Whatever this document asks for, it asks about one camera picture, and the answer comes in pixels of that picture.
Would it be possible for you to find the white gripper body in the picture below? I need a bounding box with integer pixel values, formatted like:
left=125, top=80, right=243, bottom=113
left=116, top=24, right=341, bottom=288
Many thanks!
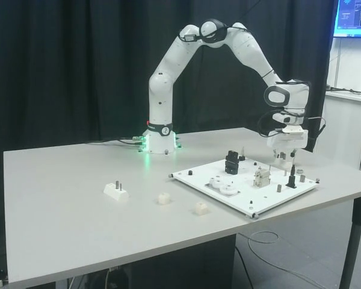
left=266, top=131, right=309, bottom=151

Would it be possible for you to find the white peg holder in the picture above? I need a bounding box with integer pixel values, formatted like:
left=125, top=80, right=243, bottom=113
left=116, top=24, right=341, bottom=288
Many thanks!
left=103, top=181, right=129, bottom=202

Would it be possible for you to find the black upright plug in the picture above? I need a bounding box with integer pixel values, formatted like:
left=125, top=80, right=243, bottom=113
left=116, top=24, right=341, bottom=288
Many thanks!
left=286, top=156, right=298, bottom=190

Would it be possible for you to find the beige metal connector block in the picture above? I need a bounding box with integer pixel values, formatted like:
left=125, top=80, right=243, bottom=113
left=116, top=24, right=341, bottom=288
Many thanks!
left=252, top=166, right=273, bottom=188

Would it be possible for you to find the black D-SUB plug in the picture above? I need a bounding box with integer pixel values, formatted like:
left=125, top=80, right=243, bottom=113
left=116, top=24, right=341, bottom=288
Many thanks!
left=224, top=149, right=240, bottom=176

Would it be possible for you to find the white task board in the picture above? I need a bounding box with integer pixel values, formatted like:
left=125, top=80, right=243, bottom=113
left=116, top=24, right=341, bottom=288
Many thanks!
left=168, top=149, right=321, bottom=219

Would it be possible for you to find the white cabinet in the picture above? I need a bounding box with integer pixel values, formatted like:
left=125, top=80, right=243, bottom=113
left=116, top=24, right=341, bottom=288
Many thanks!
left=321, top=88, right=361, bottom=175

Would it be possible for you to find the white large gear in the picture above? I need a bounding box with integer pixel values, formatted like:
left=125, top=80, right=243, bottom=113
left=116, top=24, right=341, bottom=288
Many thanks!
left=219, top=184, right=239, bottom=197

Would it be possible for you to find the white medium gear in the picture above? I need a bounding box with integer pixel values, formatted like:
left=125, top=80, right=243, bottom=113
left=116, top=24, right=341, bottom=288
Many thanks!
left=208, top=177, right=226, bottom=190

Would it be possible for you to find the small white holder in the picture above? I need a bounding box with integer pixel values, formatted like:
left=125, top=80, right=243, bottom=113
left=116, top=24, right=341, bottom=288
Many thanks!
left=157, top=192, right=173, bottom=206
left=194, top=202, right=210, bottom=216

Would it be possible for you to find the black table leg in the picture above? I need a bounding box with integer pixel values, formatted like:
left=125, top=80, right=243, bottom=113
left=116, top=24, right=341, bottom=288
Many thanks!
left=339, top=192, right=361, bottom=289

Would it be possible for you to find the blue screen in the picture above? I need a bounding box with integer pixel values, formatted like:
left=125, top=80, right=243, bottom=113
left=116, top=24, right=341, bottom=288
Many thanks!
left=333, top=0, right=361, bottom=39

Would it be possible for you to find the black curtain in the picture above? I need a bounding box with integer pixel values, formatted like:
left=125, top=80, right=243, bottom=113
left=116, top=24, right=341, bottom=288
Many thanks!
left=0, top=0, right=341, bottom=272

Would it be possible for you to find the grey floor cable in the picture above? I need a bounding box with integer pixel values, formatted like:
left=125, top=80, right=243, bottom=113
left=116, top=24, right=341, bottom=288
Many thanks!
left=235, top=230, right=361, bottom=289

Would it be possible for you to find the black base cable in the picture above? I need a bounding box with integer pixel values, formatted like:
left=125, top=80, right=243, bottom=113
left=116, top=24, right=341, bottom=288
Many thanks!
left=88, top=137, right=146, bottom=147

